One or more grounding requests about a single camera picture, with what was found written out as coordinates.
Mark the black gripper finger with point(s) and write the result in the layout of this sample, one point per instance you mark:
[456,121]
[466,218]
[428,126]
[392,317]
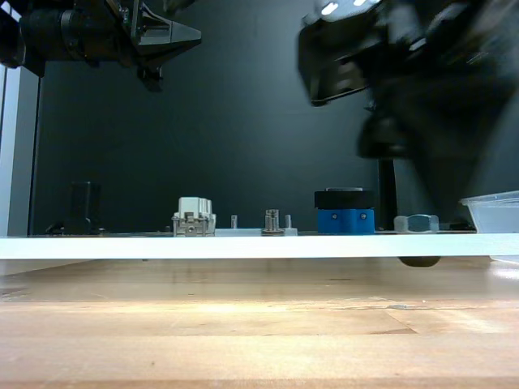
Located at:
[182,35]
[383,138]
[162,52]
[450,154]

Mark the silver M12 hex nut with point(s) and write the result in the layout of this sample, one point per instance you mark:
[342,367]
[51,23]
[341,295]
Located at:
[421,223]

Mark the clear plastic tub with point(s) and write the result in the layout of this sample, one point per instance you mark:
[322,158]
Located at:
[498,215]

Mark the blue and black connector socket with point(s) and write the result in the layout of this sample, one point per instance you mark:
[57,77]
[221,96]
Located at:
[344,221]

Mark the black round foot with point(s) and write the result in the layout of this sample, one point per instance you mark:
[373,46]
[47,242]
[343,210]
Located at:
[419,262]

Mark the small steel threaded stud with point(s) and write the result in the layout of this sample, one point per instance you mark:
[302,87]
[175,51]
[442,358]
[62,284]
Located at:
[288,222]
[233,222]

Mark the small metal connector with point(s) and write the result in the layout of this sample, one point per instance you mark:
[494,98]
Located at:
[271,221]

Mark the beige connector housing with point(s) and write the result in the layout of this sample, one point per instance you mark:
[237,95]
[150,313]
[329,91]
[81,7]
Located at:
[194,210]

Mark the white plastic board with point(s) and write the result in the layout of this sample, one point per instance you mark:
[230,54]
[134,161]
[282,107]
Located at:
[259,247]

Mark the aluminium block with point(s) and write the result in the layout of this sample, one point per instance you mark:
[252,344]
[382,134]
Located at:
[239,232]

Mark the black upright post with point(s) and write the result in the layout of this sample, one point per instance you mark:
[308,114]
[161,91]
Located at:
[387,190]

